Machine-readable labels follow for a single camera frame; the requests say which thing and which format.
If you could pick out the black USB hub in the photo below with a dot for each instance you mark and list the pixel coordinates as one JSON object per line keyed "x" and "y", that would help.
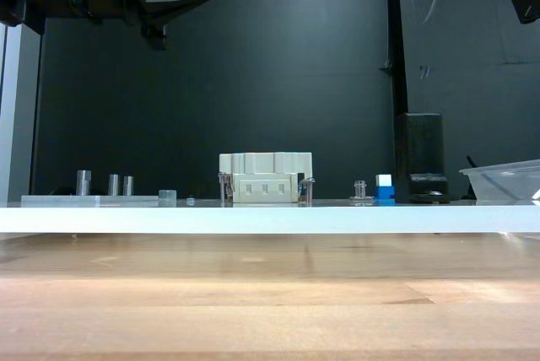
{"x": 422, "y": 141}

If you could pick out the beige connector insert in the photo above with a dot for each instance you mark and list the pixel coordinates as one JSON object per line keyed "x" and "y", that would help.
{"x": 270, "y": 163}

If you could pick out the metal connector clamp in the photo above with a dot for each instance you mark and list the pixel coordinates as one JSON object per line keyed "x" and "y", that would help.
{"x": 225, "y": 190}
{"x": 307, "y": 192}

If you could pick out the beige connector base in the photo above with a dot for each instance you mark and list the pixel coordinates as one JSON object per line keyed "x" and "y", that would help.
{"x": 266, "y": 188}

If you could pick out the silver threaded connector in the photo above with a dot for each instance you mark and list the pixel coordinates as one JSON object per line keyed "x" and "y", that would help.
{"x": 361, "y": 192}

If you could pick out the small steel peg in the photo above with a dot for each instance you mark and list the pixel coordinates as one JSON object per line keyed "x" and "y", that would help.
{"x": 128, "y": 186}
{"x": 114, "y": 186}

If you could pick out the clear plastic tub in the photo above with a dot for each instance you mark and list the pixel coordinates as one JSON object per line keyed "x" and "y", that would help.
{"x": 523, "y": 179}

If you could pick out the small grey metal nut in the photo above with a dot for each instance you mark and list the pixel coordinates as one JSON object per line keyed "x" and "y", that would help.
{"x": 167, "y": 198}

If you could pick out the large steel peg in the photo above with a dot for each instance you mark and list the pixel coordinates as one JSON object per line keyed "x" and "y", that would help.
{"x": 83, "y": 184}

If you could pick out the tiny clear stud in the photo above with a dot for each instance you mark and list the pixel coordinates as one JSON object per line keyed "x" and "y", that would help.
{"x": 191, "y": 200}

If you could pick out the white board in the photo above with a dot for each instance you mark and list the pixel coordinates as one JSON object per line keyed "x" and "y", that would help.
{"x": 270, "y": 219}

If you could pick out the small white plug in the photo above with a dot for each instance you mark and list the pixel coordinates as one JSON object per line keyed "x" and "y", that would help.
{"x": 383, "y": 180}

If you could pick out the blue socket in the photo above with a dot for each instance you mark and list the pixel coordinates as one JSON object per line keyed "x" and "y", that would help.
{"x": 385, "y": 194}

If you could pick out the aluminium base plate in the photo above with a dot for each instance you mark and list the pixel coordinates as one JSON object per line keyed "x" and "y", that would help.
{"x": 84, "y": 200}

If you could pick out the black hub bracket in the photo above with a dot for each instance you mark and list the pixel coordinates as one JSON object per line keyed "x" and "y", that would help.
{"x": 430, "y": 181}

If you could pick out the silver bracket screw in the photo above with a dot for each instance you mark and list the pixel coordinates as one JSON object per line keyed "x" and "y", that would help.
{"x": 434, "y": 193}

